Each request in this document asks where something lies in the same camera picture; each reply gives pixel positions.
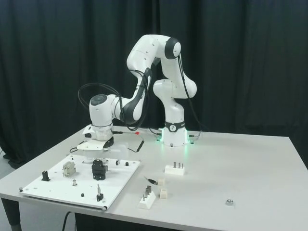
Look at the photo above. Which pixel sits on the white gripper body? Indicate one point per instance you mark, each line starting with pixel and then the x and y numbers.
pixel 119 151

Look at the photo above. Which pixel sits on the black D-SUB plug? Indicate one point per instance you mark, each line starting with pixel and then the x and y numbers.
pixel 98 171

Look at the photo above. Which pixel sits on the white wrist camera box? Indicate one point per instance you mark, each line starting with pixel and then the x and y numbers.
pixel 88 132

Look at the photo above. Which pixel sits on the white round peg holder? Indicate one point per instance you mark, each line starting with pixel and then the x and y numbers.
pixel 175 171

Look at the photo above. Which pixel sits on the black USB plug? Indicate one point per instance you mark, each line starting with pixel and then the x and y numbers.
pixel 152 181

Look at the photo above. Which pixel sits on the white task board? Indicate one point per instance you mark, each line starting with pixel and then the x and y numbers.
pixel 72 192

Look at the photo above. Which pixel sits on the beige square connector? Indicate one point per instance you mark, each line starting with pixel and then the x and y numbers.
pixel 67 168

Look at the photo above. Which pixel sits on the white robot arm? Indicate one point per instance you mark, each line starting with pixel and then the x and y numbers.
pixel 173 106

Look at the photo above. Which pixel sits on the white square peg holder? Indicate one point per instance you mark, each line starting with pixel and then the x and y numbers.
pixel 146 203

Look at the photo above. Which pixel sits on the dark grey table leg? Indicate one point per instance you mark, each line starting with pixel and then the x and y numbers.
pixel 10 214

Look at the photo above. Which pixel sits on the black curtain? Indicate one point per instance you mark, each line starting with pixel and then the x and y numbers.
pixel 48 60

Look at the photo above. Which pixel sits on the metal BNC plug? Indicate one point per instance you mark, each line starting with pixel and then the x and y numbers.
pixel 74 183

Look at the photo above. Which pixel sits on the metal nut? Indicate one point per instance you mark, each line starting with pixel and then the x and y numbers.
pixel 228 202

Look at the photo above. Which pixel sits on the thin black rod red tag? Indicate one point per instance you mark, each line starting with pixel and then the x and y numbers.
pixel 140 145

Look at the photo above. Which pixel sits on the large metal square peg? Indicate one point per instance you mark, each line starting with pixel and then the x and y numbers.
pixel 148 188

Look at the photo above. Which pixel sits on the small white plug holder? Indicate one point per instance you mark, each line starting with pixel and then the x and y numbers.
pixel 163 194
pixel 161 182

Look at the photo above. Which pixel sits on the flat white mounting plate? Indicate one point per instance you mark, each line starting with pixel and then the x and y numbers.
pixel 90 145

